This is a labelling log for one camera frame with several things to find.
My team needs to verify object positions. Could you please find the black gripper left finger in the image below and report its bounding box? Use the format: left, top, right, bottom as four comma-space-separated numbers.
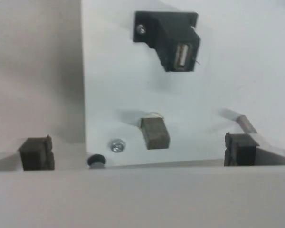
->
0, 134, 56, 172

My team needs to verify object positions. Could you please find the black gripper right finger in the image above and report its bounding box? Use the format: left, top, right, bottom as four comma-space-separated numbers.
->
224, 132, 285, 167

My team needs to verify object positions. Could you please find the short metal square peg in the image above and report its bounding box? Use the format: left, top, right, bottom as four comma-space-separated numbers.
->
139, 112, 172, 151

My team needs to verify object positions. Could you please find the thin black rod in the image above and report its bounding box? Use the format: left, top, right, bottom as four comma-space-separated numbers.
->
221, 108, 258, 136

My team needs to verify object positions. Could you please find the white task board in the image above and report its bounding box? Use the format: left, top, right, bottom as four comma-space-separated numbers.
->
80, 0, 285, 170

